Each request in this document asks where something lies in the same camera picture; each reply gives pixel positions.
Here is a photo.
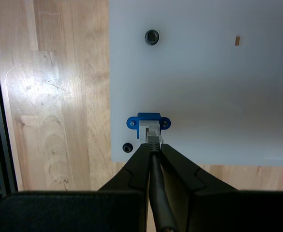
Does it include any blue RJ45 socket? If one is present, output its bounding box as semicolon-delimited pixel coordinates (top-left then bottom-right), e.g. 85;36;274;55
126;112;172;141

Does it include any grey RJ45 cable with plug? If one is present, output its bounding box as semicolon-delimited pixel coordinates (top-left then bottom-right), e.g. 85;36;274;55
146;125;179;232

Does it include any white task board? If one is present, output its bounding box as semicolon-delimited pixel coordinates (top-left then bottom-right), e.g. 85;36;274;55
109;0;283;167

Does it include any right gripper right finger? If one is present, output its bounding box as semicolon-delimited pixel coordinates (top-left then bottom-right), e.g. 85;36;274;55
161;143;283;232

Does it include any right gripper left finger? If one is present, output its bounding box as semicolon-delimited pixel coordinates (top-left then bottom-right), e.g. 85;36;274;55
0;142;156;232

